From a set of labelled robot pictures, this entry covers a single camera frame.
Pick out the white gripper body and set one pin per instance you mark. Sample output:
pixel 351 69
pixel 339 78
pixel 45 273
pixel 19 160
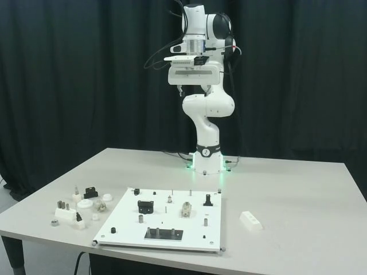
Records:
pixel 193 78

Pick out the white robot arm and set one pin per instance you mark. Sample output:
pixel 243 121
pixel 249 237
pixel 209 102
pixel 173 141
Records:
pixel 205 129

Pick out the black USB plug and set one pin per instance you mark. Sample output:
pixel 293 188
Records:
pixel 78 217

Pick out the small white USB holder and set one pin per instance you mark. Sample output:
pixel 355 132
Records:
pixel 78 225

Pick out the flat white mounting plate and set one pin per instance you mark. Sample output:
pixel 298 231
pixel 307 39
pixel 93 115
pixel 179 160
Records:
pixel 179 58

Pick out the thin black rod red tag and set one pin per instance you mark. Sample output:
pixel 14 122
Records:
pixel 216 49

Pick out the black curtain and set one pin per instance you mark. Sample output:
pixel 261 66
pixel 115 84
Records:
pixel 71 86

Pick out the white medium gear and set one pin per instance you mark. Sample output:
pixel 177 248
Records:
pixel 107 198

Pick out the black D-SUB plug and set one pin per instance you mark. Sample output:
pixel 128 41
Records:
pixel 90 194

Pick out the white task board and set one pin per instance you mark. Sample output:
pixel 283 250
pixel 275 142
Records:
pixel 172 229

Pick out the empty white holder block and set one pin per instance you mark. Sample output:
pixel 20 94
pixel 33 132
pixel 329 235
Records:
pixel 251 222

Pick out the beige waterproof plug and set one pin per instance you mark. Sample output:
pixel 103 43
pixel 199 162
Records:
pixel 101 207

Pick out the metal BNC plug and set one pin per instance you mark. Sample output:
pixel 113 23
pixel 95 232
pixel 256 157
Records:
pixel 76 190

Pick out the small white plug holder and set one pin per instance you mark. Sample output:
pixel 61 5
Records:
pixel 76 196

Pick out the white large gear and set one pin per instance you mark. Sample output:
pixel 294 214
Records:
pixel 85 204

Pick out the white small gear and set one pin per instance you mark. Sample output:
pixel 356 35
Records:
pixel 95 217

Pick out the metal round peg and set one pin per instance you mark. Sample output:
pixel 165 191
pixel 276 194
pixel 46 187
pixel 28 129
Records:
pixel 68 206

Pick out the metal square peg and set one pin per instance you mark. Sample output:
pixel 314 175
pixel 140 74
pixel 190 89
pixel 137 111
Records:
pixel 60 204

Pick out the white peg holder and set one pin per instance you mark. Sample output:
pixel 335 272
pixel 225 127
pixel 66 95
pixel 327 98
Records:
pixel 64 215

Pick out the metal bolt nut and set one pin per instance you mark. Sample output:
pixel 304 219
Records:
pixel 54 223

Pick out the black table leg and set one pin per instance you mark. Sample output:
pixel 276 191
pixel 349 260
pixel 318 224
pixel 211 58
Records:
pixel 13 255

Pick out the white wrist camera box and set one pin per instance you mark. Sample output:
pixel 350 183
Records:
pixel 177 48

